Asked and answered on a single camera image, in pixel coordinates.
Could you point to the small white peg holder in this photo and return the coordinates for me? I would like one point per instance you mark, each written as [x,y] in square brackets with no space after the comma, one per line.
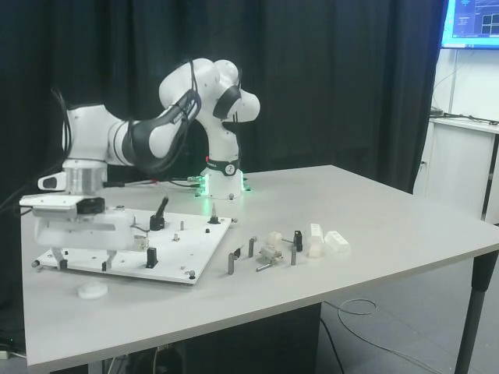
[270,253]

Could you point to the white large gear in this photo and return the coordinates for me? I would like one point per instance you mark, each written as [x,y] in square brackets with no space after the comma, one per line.
[91,291]

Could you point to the black D-SUB plug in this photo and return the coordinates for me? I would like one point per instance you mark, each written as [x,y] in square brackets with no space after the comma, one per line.
[157,224]

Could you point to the metal round peg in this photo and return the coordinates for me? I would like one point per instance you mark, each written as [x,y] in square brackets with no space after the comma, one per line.
[263,267]
[251,247]

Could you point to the long white holder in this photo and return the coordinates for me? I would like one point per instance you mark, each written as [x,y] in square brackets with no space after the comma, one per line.
[316,233]

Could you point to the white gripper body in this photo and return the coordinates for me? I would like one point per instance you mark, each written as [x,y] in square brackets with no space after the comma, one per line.
[85,233]

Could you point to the white cabinet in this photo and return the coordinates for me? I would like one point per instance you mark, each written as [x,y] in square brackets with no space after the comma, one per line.
[456,167]

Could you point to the wide white holder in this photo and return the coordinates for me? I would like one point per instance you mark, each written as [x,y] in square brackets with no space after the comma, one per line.
[337,242]

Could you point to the metal square peg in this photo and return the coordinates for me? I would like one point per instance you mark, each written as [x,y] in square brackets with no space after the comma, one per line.
[231,265]
[292,257]

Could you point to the white small gear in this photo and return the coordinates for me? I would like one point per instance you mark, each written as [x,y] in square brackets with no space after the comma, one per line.
[275,238]

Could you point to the black table leg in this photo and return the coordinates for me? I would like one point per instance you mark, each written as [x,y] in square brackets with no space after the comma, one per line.
[475,308]

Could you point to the black upright plug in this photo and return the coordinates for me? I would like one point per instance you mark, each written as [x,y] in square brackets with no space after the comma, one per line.
[151,258]

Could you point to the thin black rod red tag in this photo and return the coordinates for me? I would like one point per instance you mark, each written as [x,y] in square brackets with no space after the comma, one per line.
[161,206]

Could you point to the white task board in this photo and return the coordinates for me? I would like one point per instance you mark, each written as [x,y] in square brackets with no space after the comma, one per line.
[183,249]

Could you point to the blue screen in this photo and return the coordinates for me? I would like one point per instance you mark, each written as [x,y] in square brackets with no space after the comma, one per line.
[471,23]

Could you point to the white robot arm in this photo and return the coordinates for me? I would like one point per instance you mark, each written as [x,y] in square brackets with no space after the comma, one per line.
[218,156]

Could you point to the black plug with metal tip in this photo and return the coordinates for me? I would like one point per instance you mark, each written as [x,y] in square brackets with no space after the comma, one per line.
[213,219]

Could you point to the black curtain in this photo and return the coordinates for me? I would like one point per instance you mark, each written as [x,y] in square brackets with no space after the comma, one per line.
[331,97]

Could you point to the white cube holder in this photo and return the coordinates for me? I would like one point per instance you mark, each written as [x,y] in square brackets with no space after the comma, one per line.
[316,250]

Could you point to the black plug with thin pin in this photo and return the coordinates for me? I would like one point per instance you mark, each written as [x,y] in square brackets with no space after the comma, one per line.
[298,239]

